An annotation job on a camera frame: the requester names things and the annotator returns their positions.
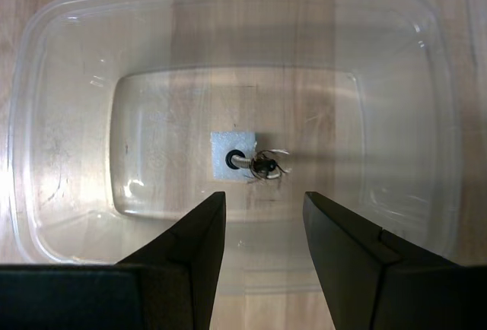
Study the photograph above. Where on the white foam block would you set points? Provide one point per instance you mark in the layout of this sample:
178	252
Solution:
232	140

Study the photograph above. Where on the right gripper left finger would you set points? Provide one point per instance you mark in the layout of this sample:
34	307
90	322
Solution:
114	296

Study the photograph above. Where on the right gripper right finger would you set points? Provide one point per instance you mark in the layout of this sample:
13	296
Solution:
399	296

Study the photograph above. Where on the clear plastic tub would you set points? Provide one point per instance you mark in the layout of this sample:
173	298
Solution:
76	117

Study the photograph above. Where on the red RCA plug with spring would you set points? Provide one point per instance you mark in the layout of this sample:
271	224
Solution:
263	165

